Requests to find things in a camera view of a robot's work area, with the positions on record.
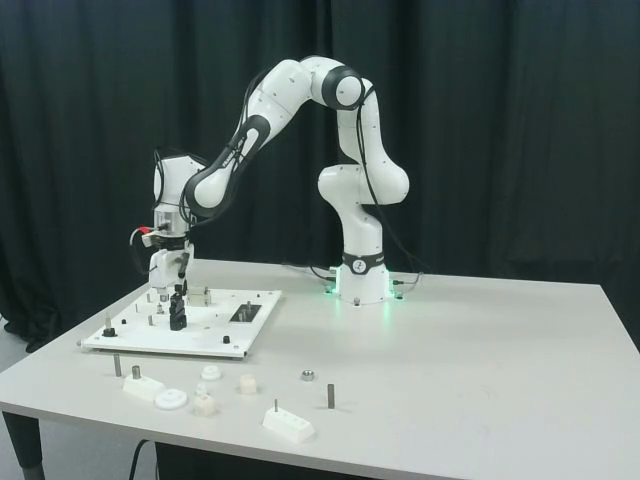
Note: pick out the thick metal round peg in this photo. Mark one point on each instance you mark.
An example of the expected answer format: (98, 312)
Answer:
(135, 372)

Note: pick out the white small gear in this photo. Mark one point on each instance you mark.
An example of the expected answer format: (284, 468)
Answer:
(202, 389)

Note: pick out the black cabinet under table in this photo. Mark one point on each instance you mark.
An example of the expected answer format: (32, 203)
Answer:
(300, 465)

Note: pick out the metal bolt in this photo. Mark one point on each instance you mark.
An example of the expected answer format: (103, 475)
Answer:
(306, 374)

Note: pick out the cream square holder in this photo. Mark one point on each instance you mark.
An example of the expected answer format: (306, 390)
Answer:
(206, 406)

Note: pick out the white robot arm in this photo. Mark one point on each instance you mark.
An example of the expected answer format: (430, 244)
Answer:
(280, 90)

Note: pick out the metal plug with black collar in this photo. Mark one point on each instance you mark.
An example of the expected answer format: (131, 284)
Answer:
(107, 332)

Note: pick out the dark table leg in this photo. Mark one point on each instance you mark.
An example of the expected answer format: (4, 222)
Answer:
(20, 442)

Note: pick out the white holder with small holes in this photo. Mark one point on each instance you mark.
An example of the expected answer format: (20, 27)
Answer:
(290, 421)

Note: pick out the cream square block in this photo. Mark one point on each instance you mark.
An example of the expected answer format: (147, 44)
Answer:
(248, 385)

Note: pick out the white medium gear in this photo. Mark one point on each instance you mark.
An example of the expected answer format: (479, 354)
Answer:
(211, 374)

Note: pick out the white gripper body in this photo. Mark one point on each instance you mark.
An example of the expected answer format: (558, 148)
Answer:
(162, 270)

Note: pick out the metal square peg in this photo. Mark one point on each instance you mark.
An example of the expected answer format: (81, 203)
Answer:
(330, 396)

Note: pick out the white task board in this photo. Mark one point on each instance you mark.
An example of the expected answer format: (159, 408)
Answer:
(210, 330)

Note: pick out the black curtain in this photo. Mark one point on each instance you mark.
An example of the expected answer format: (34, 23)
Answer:
(75, 100)

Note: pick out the black D-SUB plug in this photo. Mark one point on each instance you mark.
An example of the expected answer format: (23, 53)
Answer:
(177, 315)

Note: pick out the white large gear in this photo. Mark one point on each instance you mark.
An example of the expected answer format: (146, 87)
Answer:
(171, 400)

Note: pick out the white holder with wide holes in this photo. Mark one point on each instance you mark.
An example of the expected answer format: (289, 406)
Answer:
(145, 388)

